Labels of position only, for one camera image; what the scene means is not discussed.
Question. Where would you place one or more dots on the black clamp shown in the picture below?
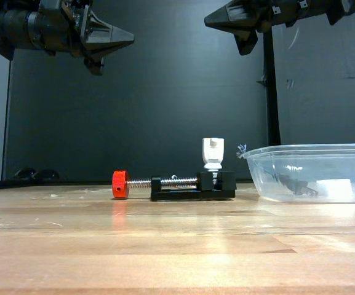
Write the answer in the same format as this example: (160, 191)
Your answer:
(192, 194)

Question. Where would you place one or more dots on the black frame corner bracket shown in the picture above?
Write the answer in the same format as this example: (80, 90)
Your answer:
(46, 175)
(25, 173)

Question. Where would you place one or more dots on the clear plastic container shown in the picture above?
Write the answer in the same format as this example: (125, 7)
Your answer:
(254, 172)

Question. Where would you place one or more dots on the silver threaded clamp screw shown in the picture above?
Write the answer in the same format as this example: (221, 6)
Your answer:
(177, 181)

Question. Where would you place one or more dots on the white block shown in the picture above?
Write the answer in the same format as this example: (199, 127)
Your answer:
(334, 187)

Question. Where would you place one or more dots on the white receptacle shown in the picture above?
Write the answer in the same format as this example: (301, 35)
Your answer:
(212, 156)

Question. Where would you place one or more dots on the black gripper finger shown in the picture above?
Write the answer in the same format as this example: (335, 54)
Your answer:
(245, 43)
(238, 17)
(103, 33)
(95, 64)

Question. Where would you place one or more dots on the red clamp knob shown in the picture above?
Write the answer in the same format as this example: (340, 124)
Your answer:
(120, 184)

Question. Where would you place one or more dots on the black frame post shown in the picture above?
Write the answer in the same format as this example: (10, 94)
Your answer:
(272, 107)

